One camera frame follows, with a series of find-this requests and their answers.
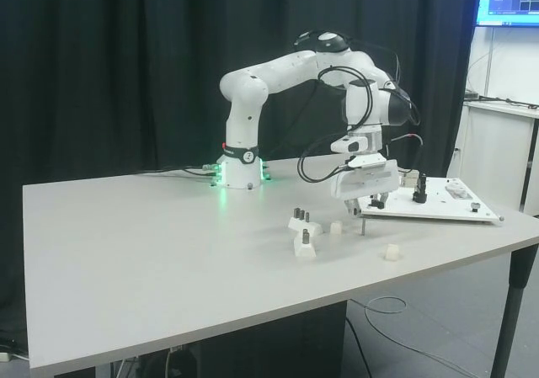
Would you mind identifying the black cable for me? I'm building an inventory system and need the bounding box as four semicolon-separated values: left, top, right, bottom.
318;67;374;141
296;140;355;184
294;30;422;127
141;163;220;178

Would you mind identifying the small white sensor box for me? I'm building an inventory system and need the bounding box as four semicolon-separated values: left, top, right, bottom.
330;136;366;155

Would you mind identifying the white square peg holder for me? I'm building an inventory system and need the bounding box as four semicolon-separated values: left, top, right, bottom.
287;215;324;235

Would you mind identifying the black table leg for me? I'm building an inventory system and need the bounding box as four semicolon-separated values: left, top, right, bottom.
490;242;539;378

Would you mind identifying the black box under table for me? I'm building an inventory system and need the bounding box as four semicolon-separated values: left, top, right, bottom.
110;300;350;378

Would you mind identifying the white task board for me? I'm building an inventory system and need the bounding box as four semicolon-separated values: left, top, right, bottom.
357;174;505;235

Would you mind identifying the grey floor cable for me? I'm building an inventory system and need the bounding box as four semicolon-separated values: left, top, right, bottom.
363;295;458;378

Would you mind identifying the white round peg holder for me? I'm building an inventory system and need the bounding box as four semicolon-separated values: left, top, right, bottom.
293;238;322;263

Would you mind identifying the flat white mounting plate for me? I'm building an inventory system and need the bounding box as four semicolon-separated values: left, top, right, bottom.
348;153;387;170

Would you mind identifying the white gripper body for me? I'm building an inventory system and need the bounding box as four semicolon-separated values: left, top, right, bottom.
329;157;400;202

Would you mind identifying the black curtain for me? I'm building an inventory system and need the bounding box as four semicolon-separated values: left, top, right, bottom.
0;0;481;354

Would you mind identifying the white cabinet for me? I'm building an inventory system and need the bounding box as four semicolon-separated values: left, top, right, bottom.
445;94;539;218

